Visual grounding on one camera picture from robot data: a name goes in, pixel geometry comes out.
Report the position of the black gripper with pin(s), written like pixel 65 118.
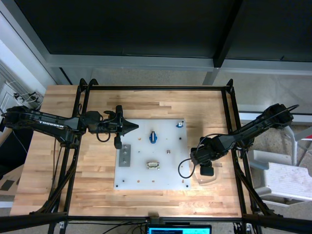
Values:
pixel 118 126
pixel 202 156

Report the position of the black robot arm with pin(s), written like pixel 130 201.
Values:
pixel 48 122
pixel 243 132

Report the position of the small blue white connector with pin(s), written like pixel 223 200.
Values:
pixel 179 124

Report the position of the grey connector housing base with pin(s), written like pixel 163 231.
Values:
pixel 153 166

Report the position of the blue clamp holder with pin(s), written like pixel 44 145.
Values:
pixel 149 139

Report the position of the silver black bar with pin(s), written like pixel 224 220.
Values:
pixel 153 136

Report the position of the clear plastic tub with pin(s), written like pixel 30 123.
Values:
pixel 207 182

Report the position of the grey metal plate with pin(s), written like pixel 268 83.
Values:
pixel 122 156

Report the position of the white mounting board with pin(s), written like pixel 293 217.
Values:
pixel 165 175

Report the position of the screen with blue edge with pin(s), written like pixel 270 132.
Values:
pixel 178 230

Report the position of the white step stool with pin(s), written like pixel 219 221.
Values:
pixel 285 178

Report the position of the brown cardboard box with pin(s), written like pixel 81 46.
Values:
pixel 9 180

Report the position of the black aluminium frame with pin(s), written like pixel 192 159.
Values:
pixel 156 88

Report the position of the small black camera box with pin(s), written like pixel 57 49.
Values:
pixel 154 220

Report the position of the white chair frame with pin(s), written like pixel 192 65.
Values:
pixel 294 151

